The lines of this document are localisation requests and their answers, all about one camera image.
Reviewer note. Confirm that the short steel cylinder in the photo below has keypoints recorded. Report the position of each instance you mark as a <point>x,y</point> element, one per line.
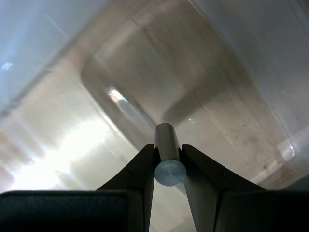
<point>170,172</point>

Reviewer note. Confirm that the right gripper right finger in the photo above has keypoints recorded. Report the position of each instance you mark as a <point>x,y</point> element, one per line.
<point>253,212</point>

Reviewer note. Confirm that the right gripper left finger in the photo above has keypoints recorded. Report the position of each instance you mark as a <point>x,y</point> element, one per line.
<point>72,212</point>

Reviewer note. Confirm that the clear plastic tub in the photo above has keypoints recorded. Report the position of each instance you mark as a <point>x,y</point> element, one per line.
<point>217,72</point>

